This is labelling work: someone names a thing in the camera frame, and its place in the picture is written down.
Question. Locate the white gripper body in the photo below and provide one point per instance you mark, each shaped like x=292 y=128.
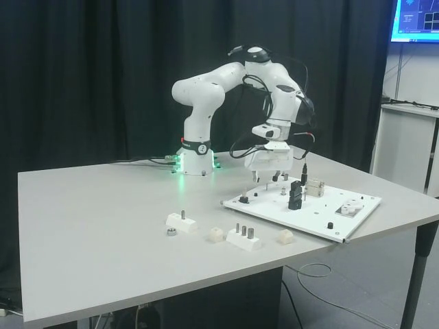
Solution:
x=269 y=161

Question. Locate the medium metal round peg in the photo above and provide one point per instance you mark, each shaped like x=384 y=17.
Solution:
x=244 y=231

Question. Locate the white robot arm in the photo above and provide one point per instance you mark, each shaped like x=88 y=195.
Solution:
x=205 y=82

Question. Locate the large metal round peg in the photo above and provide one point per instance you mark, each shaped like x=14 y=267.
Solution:
x=251 y=233

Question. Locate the white round peg holder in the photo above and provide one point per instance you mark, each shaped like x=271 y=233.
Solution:
x=243 y=242

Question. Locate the metal square peg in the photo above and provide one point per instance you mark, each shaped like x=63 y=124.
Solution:
x=183 y=215

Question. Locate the white square peg holder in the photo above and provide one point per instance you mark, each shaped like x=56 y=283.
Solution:
x=183 y=225

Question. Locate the metal round nut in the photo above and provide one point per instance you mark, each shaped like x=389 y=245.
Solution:
x=171 y=232

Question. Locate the large black knob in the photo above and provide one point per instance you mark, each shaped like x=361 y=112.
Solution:
x=243 y=199

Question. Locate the thin black rod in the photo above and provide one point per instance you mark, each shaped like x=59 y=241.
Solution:
x=304 y=176

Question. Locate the black D-SUB plug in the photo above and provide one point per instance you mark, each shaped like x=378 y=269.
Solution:
x=295 y=198

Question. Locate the white task board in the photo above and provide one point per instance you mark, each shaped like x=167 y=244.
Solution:
x=267 y=205

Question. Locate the cream square holder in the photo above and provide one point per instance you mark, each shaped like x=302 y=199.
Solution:
x=216 y=235
x=285 y=237

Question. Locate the white large gear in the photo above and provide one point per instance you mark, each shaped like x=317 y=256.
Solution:
x=357 y=203

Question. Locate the white cabinet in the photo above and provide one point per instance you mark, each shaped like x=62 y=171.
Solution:
x=404 y=147

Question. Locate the black table base panel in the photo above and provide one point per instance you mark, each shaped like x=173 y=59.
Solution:
x=205 y=301

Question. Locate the dark grey table leg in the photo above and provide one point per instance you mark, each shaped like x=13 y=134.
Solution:
x=417 y=274

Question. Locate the black curtain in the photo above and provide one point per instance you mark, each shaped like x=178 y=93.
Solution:
x=85 y=68

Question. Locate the blue monitor screen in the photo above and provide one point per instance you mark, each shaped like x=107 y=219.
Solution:
x=415 y=20

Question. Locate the white power strip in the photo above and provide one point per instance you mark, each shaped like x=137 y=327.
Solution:
x=3 y=312

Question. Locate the flat white mount plate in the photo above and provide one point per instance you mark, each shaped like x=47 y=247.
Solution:
x=276 y=145

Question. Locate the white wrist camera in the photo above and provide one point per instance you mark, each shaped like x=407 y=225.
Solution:
x=265 y=131

